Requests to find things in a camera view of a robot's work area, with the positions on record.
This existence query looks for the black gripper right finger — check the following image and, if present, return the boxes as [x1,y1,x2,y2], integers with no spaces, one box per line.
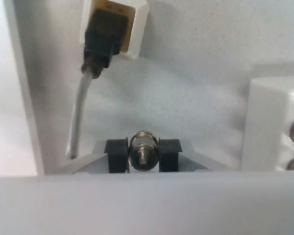
[158,138,232,173]

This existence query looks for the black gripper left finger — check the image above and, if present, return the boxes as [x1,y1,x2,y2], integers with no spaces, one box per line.
[55,138,130,174]

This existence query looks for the metal BNC plug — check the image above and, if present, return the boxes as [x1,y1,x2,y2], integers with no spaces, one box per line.
[127,129,160,172]

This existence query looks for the long white peg holder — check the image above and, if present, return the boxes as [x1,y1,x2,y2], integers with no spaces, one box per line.
[240,77,294,172]

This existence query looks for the black USB plug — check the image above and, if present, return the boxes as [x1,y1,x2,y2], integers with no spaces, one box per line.
[65,7,128,161]

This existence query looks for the white USB plug holder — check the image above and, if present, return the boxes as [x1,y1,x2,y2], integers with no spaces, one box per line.
[78,0,150,59]

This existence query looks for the white task board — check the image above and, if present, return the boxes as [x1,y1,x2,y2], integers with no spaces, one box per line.
[0,0,45,177]

